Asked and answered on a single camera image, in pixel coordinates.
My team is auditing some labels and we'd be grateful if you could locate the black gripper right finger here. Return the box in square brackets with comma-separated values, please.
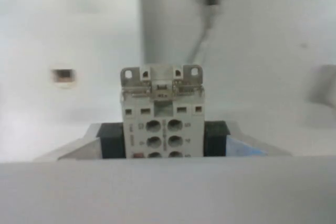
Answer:
[204, 120, 294, 158]

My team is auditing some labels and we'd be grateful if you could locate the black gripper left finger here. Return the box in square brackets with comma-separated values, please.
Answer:
[33, 122, 127, 161]

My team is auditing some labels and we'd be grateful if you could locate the grey waterproof plug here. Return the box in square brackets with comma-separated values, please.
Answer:
[120, 63, 206, 159]

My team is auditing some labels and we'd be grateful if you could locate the white task board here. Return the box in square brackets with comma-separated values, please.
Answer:
[0, 0, 142, 162]

